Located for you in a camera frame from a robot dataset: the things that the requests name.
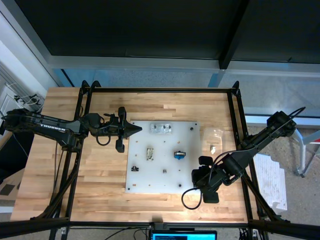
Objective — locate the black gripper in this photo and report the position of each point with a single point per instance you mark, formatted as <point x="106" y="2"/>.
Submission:
<point x="120" y="146"/>
<point x="211" y="198"/>

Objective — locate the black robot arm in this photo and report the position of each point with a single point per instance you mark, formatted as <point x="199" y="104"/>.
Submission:
<point x="250" y="148"/>
<point x="53" y="127"/>

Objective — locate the grey connector housing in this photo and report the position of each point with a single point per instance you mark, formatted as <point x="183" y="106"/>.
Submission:
<point x="149" y="153"/>

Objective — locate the white taskboard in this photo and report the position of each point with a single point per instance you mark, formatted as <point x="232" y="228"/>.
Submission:
<point x="160" y="150"/>

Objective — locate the small white connector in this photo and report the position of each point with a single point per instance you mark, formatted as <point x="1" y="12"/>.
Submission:
<point x="212" y="149"/>

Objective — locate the clear acrylic block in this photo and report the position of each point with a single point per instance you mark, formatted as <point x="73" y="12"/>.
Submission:
<point x="161" y="128"/>

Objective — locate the small black clamp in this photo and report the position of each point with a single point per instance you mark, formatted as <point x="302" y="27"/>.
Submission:
<point x="135" y="169"/>

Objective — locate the laptop with blue screen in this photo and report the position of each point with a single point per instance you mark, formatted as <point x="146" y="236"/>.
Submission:
<point x="183" y="236"/>

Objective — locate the white foam packaging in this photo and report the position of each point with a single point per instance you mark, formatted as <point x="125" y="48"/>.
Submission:
<point x="271" y="182"/>

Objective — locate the clear plastic tub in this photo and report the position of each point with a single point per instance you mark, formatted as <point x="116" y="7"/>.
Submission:
<point x="213" y="135"/>

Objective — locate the grey metal stand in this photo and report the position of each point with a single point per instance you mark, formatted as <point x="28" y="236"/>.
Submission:
<point x="303" y="150"/>

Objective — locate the black case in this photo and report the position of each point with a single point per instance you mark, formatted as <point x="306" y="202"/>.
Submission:
<point x="10" y="155"/>

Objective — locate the brown cardboard box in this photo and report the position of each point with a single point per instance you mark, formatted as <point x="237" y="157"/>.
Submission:
<point x="12" y="185"/>

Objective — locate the black pillar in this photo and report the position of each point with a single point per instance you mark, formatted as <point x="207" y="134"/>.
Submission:
<point x="235" y="32"/>

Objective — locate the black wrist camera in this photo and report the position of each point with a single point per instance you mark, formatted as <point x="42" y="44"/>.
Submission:
<point x="199" y="178"/>

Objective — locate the black aluminium frame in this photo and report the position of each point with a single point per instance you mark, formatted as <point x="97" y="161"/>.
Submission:
<point x="160" y="89"/>

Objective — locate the blue black connector mount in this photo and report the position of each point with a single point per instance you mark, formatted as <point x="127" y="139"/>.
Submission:
<point x="179" y="156"/>

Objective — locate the small black camera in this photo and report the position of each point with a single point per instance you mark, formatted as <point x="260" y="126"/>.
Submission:
<point x="158" y="226"/>

